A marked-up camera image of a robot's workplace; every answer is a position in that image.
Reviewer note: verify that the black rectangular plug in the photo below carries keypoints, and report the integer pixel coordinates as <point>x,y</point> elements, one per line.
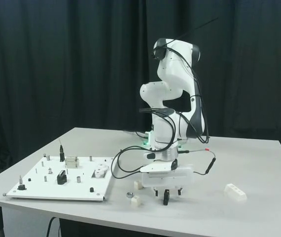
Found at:
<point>61,177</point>

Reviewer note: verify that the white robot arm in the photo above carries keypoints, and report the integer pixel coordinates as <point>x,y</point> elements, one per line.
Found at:
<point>170,66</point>

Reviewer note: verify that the small white peg holder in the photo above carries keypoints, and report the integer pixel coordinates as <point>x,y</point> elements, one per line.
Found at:
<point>137,185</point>
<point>136,200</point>

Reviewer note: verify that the white task board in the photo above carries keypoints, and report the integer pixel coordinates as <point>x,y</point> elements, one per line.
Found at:
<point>81,190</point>

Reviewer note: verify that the metal nut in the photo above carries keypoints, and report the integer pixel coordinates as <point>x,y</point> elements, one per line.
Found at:
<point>129,194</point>

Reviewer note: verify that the black D-SUB plug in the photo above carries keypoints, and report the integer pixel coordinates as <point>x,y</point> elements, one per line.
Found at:
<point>165,198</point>

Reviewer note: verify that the white large gear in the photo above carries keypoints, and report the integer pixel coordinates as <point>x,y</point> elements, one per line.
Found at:
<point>102,167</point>

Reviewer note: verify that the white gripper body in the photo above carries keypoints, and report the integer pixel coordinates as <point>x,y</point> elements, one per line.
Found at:
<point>167,181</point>

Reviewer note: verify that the long white peg holder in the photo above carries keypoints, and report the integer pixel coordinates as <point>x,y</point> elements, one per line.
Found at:
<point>235,192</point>

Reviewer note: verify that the metal BNC plug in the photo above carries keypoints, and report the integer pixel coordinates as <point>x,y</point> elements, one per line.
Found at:
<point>49,170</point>

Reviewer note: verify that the thick metal peg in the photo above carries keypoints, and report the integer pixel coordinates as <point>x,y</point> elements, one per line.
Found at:
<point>78,179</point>

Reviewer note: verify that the white box dark window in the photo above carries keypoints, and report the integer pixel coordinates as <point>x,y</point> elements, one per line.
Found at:
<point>150,155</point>

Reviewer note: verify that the black cabinet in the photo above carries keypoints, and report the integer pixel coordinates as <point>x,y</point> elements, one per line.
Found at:
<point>106,229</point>

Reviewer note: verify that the black curtain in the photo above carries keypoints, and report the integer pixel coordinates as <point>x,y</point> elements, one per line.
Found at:
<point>56,61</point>

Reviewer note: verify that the metal plug black flange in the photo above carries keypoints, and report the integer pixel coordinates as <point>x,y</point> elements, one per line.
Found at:
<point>21,184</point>

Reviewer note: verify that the flat white mounting plate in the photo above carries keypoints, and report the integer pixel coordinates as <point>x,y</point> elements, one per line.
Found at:
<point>155,168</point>

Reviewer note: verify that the white medium gear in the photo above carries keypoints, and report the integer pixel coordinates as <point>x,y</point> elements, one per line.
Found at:
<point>98,173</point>

